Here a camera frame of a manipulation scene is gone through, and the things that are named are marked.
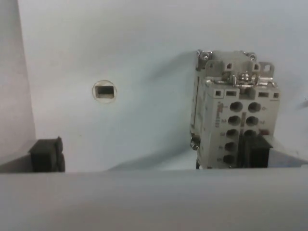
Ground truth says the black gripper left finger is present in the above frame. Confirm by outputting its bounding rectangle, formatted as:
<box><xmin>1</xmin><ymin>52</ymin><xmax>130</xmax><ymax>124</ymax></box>
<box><xmin>0</xmin><ymin>136</ymin><xmax>66</xmax><ymax>173</ymax></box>

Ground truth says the white task board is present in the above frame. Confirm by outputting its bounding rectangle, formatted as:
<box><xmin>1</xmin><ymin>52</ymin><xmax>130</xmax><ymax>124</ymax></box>
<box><xmin>18</xmin><ymin>0</ymin><xmax>308</xmax><ymax>173</ymax></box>

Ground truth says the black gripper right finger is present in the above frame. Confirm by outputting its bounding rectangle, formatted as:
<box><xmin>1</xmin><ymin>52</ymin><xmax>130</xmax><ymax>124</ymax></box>
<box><xmin>243</xmin><ymin>134</ymin><xmax>308</xmax><ymax>169</ymax></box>

